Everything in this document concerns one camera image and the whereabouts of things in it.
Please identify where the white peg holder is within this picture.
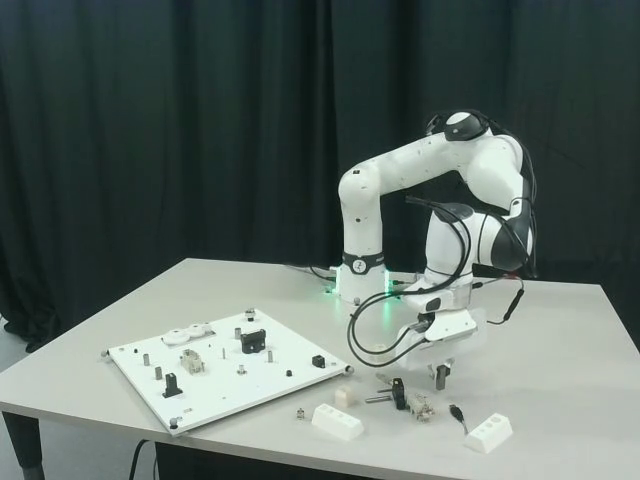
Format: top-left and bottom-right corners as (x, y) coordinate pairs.
(310, 403), (366, 443)
(462, 413), (517, 455)

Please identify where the black curtain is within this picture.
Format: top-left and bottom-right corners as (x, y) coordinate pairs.
(0, 0), (640, 341)

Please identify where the thin black rod on wire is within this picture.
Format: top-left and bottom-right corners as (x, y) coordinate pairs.
(472, 276), (527, 327)

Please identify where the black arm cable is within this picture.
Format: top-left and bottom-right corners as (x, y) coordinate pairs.
(346, 193), (482, 370)

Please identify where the black USB plug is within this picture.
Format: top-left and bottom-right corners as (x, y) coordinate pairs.
(447, 402), (472, 437)

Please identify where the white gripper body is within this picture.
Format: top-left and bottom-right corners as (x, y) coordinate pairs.
(396, 308), (490, 372)

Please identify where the metal waterproof plug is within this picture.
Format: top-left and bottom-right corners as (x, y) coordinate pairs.
(406, 401), (437, 422)

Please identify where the white task board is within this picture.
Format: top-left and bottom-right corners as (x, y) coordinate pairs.
(107, 309), (354, 434)

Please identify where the black table leg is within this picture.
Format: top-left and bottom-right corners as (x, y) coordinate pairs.
(1, 410), (41, 480)

